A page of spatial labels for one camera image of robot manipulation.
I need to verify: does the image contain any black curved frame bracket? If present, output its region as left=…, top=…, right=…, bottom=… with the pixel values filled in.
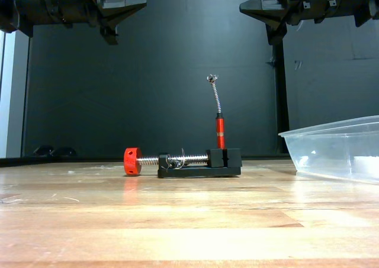
left=53, top=146, right=78, bottom=157
left=32, top=145, right=54, bottom=157

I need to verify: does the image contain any black vise with red knob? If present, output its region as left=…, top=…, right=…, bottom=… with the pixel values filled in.
left=123, top=146, right=243, bottom=179

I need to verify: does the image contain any red RCA plug with spring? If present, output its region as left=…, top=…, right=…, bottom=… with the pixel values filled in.
left=205, top=73, right=226, bottom=137

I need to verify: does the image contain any black wall pillar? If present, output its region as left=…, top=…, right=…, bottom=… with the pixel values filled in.
left=274, top=43, right=290, bottom=156

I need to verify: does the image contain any white foam pad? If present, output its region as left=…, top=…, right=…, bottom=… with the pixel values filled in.
left=352, top=154, right=379, bottom=179

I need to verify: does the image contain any black aluminium frame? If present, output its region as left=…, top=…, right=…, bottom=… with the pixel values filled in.
left=0, top=154, right=297, bottom=167

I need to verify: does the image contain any clear plastic tub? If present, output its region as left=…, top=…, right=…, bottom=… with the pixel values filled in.
left=278, top=115, right=379, bottom=186

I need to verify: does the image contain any tangled thin silver wire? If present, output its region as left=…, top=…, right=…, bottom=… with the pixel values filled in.
left=164, top=147, right=191, bottom=172

